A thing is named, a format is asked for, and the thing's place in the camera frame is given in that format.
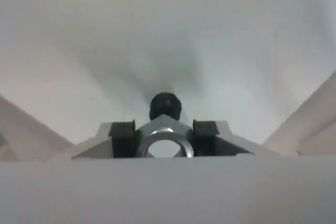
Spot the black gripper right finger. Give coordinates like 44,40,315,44
192,119,255,158

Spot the white task board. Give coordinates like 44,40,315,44
0,0,336,162

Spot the metal hex nut bolt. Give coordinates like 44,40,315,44
135,91,196,158

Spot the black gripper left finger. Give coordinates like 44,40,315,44
71,120,137,159

